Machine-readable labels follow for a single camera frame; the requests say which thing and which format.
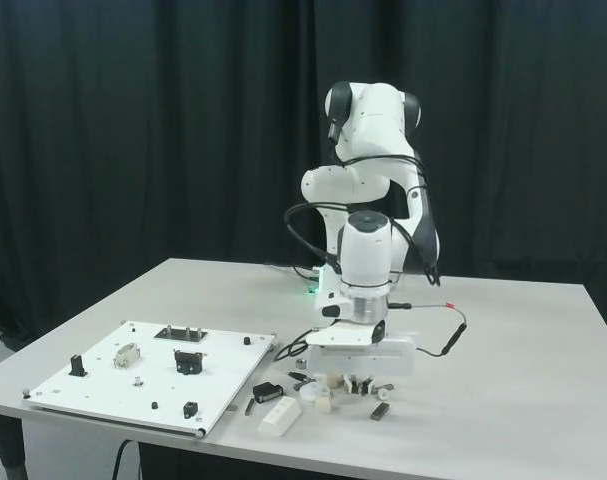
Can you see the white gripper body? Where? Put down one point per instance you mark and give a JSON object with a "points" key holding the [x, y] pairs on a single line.
{"points": [[363, 360]]}

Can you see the metal BNC plug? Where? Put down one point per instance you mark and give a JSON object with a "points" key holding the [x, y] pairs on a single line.
{"points": [[361, 388]]}

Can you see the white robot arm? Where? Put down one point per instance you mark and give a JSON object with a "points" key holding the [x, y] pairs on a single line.
{"points": [[368, 250]]}

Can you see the small dark plug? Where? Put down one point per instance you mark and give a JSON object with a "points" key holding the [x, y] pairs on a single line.
{"points": [[381, 410]]}

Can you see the small white holder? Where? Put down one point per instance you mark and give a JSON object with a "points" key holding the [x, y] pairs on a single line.
{"points": [[323, 403]]}

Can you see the white gear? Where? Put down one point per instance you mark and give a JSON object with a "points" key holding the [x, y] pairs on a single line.
{"points": [[313, 391]]}

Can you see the small metal peg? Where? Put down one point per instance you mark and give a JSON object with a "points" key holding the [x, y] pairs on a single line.
{"points": [[299, 362]]}

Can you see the white holder block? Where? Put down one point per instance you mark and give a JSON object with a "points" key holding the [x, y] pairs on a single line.
{"points": [[279, 416]]}

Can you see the black plug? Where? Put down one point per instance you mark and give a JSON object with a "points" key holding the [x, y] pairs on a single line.
{"points": [[265, 392]]}

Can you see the thin black peg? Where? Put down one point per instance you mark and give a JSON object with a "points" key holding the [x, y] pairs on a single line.
{"points": [[249, 406]]}

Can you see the white task board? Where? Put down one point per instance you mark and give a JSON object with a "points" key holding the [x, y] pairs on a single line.
{"points": [[133, 385]]}

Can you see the black curtain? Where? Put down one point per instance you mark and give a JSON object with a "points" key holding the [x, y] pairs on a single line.
{"points": [[133, 125]]}

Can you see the black table leg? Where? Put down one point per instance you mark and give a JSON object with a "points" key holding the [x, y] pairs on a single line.
{"points": [[5, 445]]}

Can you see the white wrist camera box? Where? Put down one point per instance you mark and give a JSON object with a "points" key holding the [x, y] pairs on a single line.
{"points": [[330, 306]]}

